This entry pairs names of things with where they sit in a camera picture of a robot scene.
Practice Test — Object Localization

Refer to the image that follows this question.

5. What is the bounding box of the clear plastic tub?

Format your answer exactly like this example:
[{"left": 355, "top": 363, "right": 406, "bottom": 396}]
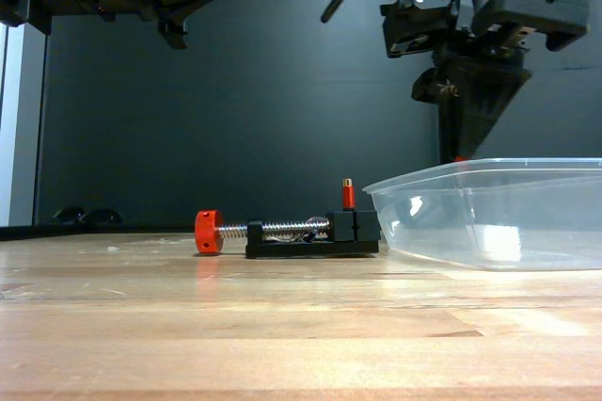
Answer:
[{"left": 361, "top": 157, "right": 602, "bottom": 273}]

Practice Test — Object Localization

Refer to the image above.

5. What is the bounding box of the black vise with red knob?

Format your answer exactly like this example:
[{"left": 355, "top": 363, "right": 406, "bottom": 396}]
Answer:
[{"left": 194, "top": 208, "right": 381, "bottom": 260}]

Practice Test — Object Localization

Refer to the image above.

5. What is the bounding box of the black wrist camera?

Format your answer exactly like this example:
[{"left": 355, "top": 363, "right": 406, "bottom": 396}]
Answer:
[{"left": 379, "top": 0, "right": 456, "bottom": 59}]

